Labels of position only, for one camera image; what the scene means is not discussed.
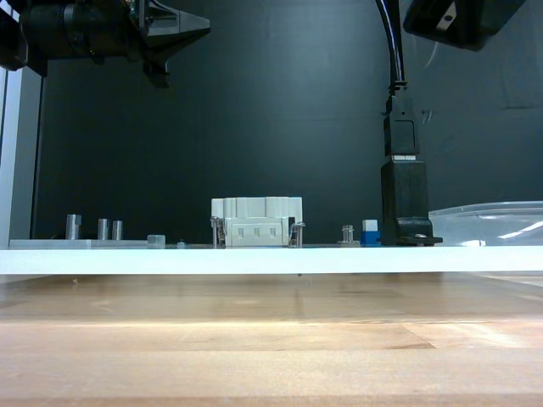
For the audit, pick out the round metal peg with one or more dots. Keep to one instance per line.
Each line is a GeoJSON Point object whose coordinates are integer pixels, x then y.
{"type": "Point", "coordinates": [117, 230]}
{"type": "Point", "coordinates": [104, 229]}

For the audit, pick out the white board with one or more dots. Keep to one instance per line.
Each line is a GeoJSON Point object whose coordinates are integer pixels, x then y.
{"type": "Point", "coordinates": [254, 260]}

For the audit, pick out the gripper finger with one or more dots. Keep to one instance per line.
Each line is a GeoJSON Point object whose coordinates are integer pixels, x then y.
{"type": "Point", "coordinates": [186, 23]}
{"type": "Point", "coordinates": [165, 46]}

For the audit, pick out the small grey metal block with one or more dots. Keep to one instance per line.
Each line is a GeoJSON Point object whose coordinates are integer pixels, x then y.
{"type": "Point", "coordinates": [156, 241]}

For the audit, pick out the small blue connector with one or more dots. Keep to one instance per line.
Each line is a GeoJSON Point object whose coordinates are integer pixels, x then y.
{"type": "Point", "coordinates": [371, 238]}

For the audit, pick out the grey metal plate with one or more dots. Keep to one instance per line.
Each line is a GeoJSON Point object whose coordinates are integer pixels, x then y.
{"type": "Point", "coordinates": [51, 243]}

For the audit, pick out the square metal peg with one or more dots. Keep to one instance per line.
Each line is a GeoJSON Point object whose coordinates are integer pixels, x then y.
{"type": "Point", "coordinates": [73, 226]}

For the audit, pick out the beige multi-pin connector housing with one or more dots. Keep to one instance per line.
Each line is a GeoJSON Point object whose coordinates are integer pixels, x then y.
{"type": "Point", "coordinates": [256, 231]}

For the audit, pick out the clear plastic tub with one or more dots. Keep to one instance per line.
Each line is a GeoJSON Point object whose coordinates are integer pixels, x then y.
{"type": "Point", "coordinates": [488, 224]}

